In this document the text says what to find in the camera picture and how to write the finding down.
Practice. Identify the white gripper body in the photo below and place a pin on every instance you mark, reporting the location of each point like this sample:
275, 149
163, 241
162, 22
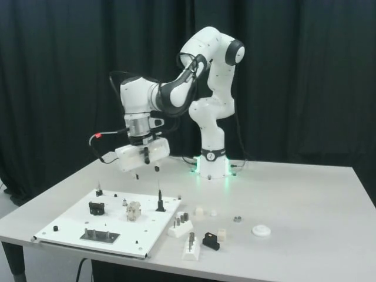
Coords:
129, 157

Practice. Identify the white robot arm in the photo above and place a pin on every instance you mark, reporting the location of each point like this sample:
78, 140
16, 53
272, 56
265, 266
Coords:
217, 73

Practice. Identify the black plug on gripper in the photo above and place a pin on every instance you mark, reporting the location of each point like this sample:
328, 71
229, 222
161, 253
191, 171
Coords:
146, 155

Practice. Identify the thin metal round peg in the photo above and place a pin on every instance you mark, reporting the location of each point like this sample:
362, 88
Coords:
177, 222

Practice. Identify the small white cube holder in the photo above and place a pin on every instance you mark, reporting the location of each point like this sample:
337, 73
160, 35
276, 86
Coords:
199, 211
222, 234

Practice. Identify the white peg holder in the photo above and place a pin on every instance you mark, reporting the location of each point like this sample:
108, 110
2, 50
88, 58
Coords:
191, 253
179, 231

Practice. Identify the metal square peg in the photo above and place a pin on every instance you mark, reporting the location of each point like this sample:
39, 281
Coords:
191, 237

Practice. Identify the white task board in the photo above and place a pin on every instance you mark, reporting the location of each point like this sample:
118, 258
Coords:
73, 223

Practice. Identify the black D-SUB plug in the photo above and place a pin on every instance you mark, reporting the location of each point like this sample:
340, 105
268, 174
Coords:
211, 239

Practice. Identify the black box under table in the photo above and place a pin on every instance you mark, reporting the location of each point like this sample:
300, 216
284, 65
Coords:
123, 273

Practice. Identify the black curtain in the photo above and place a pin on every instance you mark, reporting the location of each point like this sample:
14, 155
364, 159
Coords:
44, 88

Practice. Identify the white large gear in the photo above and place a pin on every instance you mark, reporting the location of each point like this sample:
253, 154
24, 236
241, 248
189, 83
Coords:
261, 230

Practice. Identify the dark table leg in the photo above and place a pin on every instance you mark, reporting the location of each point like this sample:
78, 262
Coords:
13, 261

